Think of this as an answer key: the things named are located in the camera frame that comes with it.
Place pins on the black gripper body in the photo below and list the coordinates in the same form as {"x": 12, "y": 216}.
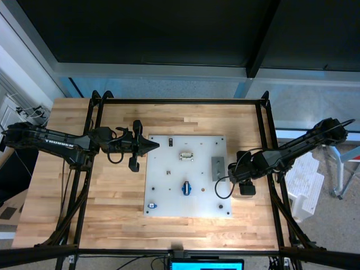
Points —
{"x": 244, "y": 180}
{"x": 136, "y": 146}

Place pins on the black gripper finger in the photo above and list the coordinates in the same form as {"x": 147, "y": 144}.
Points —
{"x": 146, "y": 142}
{"x": 144, "y": 149}

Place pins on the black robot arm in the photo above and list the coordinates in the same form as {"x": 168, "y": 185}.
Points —
{"x": 295, "y": 146}
{"x": 56, "y": 142}

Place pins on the clear plastic tub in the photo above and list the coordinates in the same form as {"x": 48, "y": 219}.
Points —
{"x": 235, "y": 197}

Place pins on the grey metal peg plate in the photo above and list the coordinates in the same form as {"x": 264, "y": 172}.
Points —
{"x": 222, "y": 168}

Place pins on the beige multi-pin connector housing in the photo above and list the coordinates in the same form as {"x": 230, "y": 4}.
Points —
{"x": 186, "y": 156}

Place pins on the white task board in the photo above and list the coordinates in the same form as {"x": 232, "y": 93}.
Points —
{"x": 197, "y": 202}

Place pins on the black plug with silver top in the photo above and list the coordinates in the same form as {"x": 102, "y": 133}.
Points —
{"x": 186, "y": 188}

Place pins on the white step stool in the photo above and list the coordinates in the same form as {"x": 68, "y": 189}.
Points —
{"x": 305, "y": 182}

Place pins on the laptop screen with blue edge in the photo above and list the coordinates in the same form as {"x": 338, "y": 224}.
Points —
{"x": 205, "y": 265}

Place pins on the grey metal stand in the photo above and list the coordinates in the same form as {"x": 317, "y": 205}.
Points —
{"x": 341, "y": 174}

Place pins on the brown cardboard box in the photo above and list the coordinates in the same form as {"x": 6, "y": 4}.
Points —
{"x": 11, "y": 208}

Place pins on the blue round mount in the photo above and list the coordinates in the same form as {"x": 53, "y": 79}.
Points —
{"x": 182, "y": 189}

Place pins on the blue square mount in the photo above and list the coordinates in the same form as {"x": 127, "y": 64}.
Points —
{"x": 148, "y": 206}

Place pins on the small black camera box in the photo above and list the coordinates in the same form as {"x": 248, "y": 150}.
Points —
{"x": 178, "y": 253}

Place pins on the black metal frame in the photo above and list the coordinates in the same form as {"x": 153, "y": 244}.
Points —
{"x": 33, "y": 253}

